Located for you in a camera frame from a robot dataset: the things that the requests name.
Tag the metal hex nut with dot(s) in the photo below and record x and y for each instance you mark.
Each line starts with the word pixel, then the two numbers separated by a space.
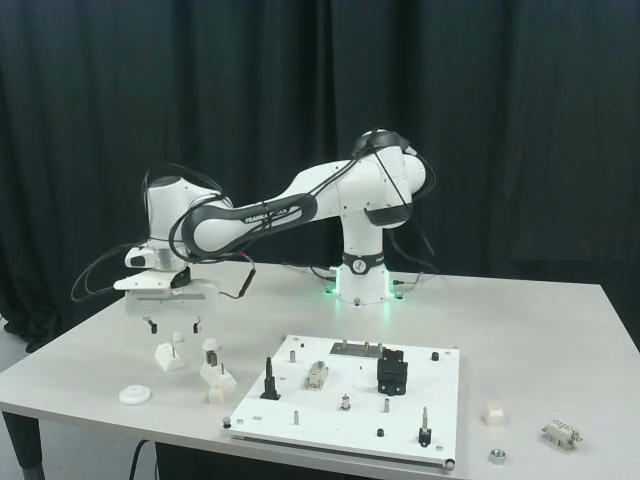
pixel 497 455

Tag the white small gear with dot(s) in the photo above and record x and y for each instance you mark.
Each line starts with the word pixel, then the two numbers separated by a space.
pixel 177 339

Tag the white peg holder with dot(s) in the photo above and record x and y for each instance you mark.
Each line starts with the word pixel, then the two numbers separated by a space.
pixel 220 380
pixel 167 363

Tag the metal round peg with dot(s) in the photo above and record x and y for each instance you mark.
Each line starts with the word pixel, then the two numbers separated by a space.
pixel 210 359

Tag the white medium gear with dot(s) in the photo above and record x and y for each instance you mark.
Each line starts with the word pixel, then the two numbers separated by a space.
pixel 210 345

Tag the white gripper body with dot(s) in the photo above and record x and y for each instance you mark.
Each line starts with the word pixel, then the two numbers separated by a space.
pixel 170 302

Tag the beige rectangular connector plug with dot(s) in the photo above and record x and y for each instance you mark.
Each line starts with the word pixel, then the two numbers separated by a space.
pixel 316 375
pixel 559 431

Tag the black curtain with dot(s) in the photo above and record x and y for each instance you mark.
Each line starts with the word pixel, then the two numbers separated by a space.
pixel 150 75

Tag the white task board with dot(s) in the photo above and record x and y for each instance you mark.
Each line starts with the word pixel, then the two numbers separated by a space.
pixel 325 425

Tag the black table leg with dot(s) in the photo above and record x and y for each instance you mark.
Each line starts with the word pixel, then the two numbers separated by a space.
pixel 22 445

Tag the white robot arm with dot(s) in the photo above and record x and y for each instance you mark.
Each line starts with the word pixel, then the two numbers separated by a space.
pixel 360 200

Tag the white large gear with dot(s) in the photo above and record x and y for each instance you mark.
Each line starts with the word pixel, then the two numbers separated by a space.
pixel 135 395

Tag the small cream holder block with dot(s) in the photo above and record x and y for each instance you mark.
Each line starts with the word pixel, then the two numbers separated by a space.
pixel 492 415
pixel 219 394

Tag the metal BNC plug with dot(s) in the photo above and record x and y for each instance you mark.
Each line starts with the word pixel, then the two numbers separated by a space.
pixel 345 402

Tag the black D-SUB plug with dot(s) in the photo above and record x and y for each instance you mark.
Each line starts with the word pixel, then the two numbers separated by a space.
pixel 393 372

